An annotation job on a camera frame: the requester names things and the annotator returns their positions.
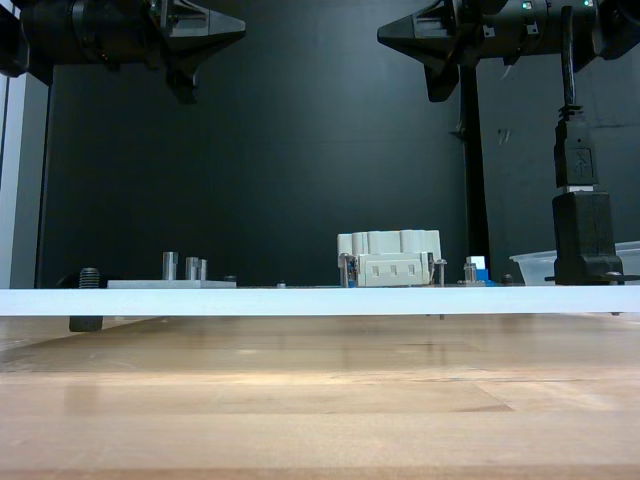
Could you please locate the black USB plug with cable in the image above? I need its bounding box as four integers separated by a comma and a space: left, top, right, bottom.
553, 4, 600, 195

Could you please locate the small blue white connector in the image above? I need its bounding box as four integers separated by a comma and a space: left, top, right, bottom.
465, 254, 490, 287

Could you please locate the black wall post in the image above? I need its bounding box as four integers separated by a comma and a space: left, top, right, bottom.
449, 63, 490, 281

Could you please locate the white task board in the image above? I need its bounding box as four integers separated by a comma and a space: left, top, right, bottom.
0, 284, 640, 319

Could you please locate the large black standoff bolt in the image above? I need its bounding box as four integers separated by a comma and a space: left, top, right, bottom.
68, 267, 105, 333

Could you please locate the clear plastic tub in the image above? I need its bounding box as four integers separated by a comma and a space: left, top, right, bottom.
507, 241, 640, 287

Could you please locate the grey metal plate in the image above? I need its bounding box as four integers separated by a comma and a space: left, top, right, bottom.
107, 278, 237, 290

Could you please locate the black USB socket housing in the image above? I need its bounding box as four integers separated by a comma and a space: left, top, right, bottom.
543, 191, 640, 284

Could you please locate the beige multi-pin connector housing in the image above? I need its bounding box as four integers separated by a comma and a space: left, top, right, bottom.
336, 228, 442, 288

